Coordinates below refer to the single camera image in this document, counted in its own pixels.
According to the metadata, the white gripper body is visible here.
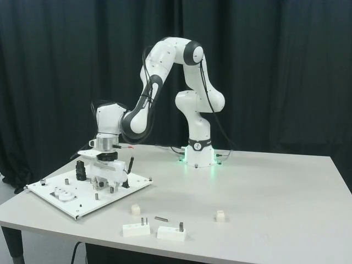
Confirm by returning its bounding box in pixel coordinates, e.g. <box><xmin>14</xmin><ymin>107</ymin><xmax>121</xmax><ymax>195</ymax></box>
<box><xmin>88</xmin><ymin>160</ymin><xmax>127</xmax><ymax>185</ymax></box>

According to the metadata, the white peg holder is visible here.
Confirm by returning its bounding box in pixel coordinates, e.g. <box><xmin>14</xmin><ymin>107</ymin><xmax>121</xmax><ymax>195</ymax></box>
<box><xmin>157</xmin><ymin>226</ymin><xmax>188</xmax><ymax>241</ymax></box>
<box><xmin>122</xmin><ymin>223</ymin><xmax>151</xmax><ymax>237</ymax></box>

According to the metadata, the black flange band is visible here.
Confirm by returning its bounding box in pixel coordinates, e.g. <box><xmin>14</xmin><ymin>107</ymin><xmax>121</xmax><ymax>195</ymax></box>
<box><xmin>96</xmin><ymin>153</ymin><xmax>117</xmax><ymax>163</ymax></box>

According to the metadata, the thin black rod red tag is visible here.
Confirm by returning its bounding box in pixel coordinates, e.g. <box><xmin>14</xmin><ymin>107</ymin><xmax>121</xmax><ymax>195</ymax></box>
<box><xmin>118</xmin><ymin>145</ymin><xmax>135</xmax><ymax>174</ymax></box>

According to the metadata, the flat white mounting plate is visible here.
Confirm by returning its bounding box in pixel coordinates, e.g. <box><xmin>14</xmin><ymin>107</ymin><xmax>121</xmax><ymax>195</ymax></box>
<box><xmin>78</xmin><ymin>149</ymin><xmax>100</xmax><ymax>160</ymax></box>

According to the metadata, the black D-SUB plug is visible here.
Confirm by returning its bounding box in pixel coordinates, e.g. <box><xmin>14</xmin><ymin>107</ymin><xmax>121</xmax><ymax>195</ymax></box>
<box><xmin>75</xmin><ymin>160</ymin><xmax>86</xmax><ymax>182</ymax></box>

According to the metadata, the white task board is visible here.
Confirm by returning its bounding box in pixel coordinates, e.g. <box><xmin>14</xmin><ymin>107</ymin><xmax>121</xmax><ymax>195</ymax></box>
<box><xmin>25</xmin><ymin>148</ymin><xmax>153</xmax><ymax>221</ymax></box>

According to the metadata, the dark table leg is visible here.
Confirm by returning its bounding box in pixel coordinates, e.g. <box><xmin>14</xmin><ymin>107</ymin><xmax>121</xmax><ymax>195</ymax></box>
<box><xmin>1</xmin><ymin>225</ymin><xmax>23</xmax><ymax>264</ymax></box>

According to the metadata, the black curtain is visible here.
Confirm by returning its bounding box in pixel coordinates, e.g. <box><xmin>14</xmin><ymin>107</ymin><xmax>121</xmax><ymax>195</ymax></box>
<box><xmin>0</xmin><ymin>0</ymin><xmax>352</xmax><ymax>191</ymax></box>

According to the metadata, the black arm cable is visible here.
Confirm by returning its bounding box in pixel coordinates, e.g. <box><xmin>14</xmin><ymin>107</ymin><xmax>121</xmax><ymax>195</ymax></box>
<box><xmin>90</xmin><ymin>43</ymin><xmax>158</xmax><ymax>144</ymax></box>
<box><xmin>199</xmin><ymin>53</ymin><xmax>234</xmax><ymax>161</ymax></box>

